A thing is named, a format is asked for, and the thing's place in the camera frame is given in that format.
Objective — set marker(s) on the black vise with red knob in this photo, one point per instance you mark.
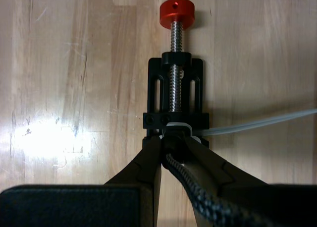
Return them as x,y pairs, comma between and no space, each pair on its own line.
153,95

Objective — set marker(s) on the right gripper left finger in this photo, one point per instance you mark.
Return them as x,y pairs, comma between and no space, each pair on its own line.
99,207

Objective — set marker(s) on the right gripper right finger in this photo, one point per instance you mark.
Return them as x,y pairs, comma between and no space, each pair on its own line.
272,202

